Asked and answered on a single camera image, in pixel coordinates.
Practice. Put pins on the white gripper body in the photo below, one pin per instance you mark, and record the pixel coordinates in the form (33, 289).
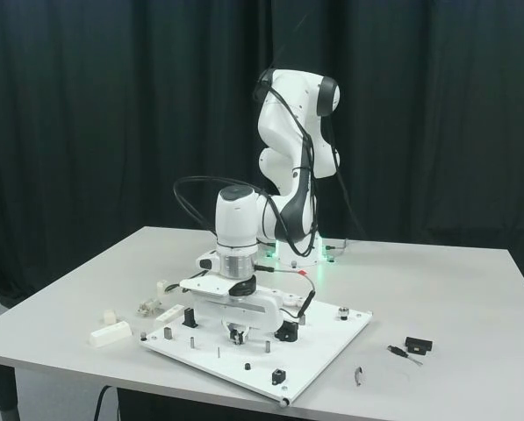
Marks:
(261, 318)

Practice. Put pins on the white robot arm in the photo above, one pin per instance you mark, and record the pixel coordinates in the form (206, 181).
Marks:
(283, 131)

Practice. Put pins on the white medium gear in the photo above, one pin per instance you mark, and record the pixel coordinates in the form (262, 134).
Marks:
(290, 301)

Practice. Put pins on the white task board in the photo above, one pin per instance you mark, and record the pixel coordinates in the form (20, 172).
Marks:
(244, 377)

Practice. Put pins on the metal square peg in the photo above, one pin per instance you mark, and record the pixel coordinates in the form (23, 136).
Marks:
(168, 332)

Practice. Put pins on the long white holder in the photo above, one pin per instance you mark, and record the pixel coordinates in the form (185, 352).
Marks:
(171, 313)
(110, 335)

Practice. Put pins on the metal bolt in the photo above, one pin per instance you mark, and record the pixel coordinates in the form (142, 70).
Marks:
(343, 313)

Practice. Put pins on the small white holder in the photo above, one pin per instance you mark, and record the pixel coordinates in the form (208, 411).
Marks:
(165, 287)
(109, 316)

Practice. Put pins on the black cabinet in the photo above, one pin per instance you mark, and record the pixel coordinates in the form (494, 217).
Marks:
(191, 408)

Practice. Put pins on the metal waterproof plug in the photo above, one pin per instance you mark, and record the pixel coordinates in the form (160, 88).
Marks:
(147, 308)

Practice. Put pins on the black USB plug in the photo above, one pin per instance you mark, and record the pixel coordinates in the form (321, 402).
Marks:
(395, 349)

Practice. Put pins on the black D-SUB plug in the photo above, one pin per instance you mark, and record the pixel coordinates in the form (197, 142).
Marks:
(419, 344)

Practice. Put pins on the black curtains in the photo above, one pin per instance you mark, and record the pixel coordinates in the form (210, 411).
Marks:
(112, 109)

